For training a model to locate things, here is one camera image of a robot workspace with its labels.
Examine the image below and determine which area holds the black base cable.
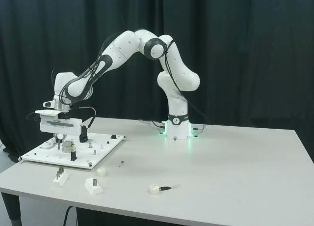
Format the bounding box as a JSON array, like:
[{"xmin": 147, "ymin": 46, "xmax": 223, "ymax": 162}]
[
  {"xmin": 138, "ymin": 118, "xmax": 168, "ymax": 129},
  {"xmin": 192, "ymin": 123, "xmax": 207, "ymax": 133}
]

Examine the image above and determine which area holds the white large gear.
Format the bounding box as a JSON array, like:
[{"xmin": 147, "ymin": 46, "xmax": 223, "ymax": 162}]
[{"xmin": 40, "ymin": 141, "xmax": 57, "ymax": 151}]

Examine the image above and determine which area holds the black cable bundle on arm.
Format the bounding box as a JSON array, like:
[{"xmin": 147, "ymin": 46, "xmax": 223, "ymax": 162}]
[{"xmin": 51, "ymin": 33, "xmax": 188, "ymax": 106}]

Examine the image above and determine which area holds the flat white mounting plate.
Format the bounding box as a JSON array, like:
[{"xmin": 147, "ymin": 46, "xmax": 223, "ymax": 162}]
[{"xmin": 34, "ymin": 109, "xmax": 62, "ymax": 115}]

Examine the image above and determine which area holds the black table leg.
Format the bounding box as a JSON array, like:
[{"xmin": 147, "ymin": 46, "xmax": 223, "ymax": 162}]
[{"xmin": 0, "ymin": 191, "xmax": 21, "ymax": 226}]

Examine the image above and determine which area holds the black cable under table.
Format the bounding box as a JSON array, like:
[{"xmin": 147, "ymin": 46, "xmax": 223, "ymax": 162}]
[{"xmin": 64, "ymin": 205, "xmax": 76, "ymax": 226}]

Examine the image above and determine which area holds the white peg holder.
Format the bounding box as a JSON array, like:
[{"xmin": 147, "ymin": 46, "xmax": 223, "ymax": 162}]
[{"xmin": 52, "ymin": 172, "xmax": 70, "ymax": 188}]

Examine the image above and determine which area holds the white wedge holder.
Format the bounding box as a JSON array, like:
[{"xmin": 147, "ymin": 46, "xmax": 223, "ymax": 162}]
[{"xmin": 84, "ymin": 178, "xmax": 104, "ymax": 195}]

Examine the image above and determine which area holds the metal box connector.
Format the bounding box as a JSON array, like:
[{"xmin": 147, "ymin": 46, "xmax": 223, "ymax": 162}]
[{"xmin": 62, "ymin": 141, "xmax": 75, "ymax": 154}]

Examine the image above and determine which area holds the black curtain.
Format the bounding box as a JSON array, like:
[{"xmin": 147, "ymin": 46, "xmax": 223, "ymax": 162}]
[{"xmin": 0, "ymin": 0, "xmax": 314, "ymax": 156}]

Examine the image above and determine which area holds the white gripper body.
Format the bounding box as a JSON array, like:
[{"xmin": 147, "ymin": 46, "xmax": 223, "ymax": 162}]
[{"xmin": 39, "ymin": 117, "xmax": 83, "ymax": 136}]

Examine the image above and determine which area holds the white task board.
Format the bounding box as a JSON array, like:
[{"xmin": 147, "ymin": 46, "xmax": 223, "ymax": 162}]
[{"xmin": 19, "ymin": 133, "xmax": 127, "ymax": 171}]

